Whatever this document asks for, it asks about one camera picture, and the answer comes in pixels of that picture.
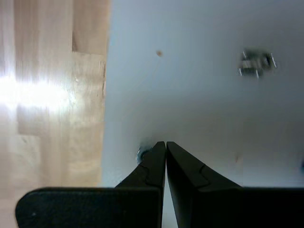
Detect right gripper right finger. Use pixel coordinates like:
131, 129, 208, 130
166, 141, 304, 228

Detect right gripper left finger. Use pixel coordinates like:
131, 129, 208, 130
15, 141, 166, 228

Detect white task board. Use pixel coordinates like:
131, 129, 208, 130
99, 0, 304, 228

